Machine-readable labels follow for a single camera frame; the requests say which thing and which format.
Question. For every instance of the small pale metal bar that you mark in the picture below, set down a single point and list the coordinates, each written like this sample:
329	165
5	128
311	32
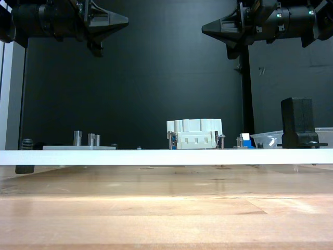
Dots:
271	142

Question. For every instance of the grey metal base plate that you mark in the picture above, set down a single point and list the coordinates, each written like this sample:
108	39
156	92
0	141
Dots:
65	148

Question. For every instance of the threaded board levelling screw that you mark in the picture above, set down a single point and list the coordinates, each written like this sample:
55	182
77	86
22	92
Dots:
27	144

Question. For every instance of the blue clamp holder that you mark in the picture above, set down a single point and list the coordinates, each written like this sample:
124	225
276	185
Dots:
173	143

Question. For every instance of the small blue white connector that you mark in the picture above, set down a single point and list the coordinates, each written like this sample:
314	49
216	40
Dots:
246	142

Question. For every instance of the black socket housing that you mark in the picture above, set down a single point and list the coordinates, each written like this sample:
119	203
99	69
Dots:
297	122

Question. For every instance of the white task board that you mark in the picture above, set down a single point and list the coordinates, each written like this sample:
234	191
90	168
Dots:
166	157

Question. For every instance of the clear plastic tub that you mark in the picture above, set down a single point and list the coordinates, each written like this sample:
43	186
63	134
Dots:
265	138

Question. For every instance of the metal post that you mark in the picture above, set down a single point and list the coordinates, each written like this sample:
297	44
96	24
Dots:
78	138
93	140

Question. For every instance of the small metal socket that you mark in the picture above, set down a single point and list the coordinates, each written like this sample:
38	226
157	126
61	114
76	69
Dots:
238	142

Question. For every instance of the black rubber board foot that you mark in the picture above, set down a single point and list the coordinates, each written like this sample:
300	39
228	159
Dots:
24	169

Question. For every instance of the beige multi-pin connector housing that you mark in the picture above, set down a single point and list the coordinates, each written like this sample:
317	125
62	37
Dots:
193	135

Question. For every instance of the black metal frame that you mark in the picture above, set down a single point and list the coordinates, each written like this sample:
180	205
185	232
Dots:
247	91

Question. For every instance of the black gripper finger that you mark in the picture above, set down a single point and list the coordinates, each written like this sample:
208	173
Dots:
226	24
229	37
109	19
104	31

